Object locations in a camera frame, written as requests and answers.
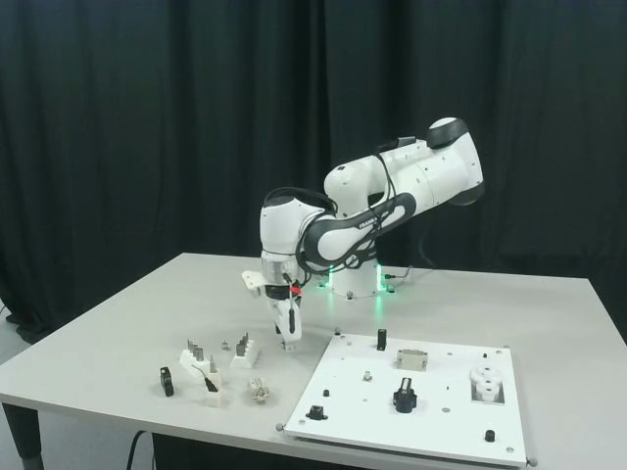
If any black waterproof plug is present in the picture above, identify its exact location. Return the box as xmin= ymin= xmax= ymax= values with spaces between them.
xmin=391 ymin=376 xmax=418 ymax=413

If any black plug with short cable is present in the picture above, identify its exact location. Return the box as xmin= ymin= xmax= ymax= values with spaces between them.
xmin=190 ymin=363 xmax=220 ymax=394

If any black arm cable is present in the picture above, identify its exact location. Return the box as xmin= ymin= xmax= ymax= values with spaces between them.
xmin=265 ymin=187 xmax=340 ymax=212
xmin=372 ymin=140 xmax=399 ymax=219

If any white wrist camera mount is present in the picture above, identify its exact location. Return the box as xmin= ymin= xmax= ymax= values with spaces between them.
xmin=239 ymin=269 xmax=265 ymax=298

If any grey table leg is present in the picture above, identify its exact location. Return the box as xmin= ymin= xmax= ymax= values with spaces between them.
xmin=1 ymin=402 xmax=41 ymax=470

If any black cable under table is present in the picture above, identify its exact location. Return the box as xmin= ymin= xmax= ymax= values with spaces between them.
xmin=126 ymin=429 xmax=154 ymax=470

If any grey cable at foot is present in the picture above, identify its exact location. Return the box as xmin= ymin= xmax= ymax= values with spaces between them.
xmin=383 ymin=265 xmax=437 ymax=284

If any white large gear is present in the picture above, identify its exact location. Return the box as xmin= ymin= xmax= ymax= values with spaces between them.
xmin=473 ymin=382 xmax=504 ymax=404

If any black D-SUB plug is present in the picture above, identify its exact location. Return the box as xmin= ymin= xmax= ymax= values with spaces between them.
xmin=158 ymin=365 xmax=176 ymax=398

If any white task board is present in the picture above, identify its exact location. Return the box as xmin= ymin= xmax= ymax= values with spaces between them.
xmin=276 ymin=330 xmax=535 ymax=469

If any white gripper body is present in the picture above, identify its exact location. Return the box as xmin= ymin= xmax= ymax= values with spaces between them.
xmin=265 ymin=297 xmax=304 ymax=345

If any black curtain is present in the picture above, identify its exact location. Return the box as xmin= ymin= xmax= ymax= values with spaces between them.
xmin=0 ymin=0 xmax=627 ymax=339

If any white plug holder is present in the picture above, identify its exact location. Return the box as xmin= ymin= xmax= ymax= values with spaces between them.
xmin=199 ymin=375 xmax=230 ymax=408

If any beige metal connector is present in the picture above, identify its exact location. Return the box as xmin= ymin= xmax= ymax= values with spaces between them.
xmin=246 ymin=376 xmax=269 ymax=405

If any white peg holder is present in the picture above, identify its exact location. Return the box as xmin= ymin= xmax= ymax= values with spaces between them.
xmin=177 ymin=348 xmax=211 ymax=379
xmin=228 ymin=342 xmax=262 ymax=370

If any thin black rod red tag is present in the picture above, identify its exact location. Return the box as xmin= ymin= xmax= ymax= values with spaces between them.
xmin=287 ymin=286 xmax=303 ymax=335

